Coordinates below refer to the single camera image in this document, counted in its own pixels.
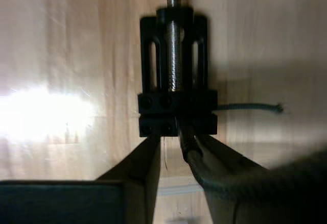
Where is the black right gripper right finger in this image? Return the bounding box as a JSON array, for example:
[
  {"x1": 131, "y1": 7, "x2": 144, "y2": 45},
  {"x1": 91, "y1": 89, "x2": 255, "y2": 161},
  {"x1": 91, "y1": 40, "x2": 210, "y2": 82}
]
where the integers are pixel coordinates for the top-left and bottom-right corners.
[{"x1": 194, "y1": 135, "x2": 271, "y2": 224}]

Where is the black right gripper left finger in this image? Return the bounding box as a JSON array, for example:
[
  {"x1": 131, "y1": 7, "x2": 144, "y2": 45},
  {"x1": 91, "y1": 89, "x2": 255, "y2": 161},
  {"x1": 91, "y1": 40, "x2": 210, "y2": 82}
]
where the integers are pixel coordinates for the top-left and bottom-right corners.
[{"x1": 98, "y1": 135, "x2": 161, "y2": 224}]

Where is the black USB-C connector braided cable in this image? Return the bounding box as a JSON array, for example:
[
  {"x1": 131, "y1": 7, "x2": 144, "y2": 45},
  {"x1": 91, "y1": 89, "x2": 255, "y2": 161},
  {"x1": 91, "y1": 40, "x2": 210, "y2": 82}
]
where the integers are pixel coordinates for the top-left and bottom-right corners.
[{"x1": 180, "y1": 139, "x2": 271, "y2": 204}]

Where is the black clamp with red knob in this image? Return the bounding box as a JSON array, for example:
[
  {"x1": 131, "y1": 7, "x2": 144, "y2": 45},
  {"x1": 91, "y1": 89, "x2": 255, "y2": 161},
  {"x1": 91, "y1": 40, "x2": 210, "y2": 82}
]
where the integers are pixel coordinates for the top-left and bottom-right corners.
[{"x1": 137, "y1": 0, "x2": 218, "y2": 137}]

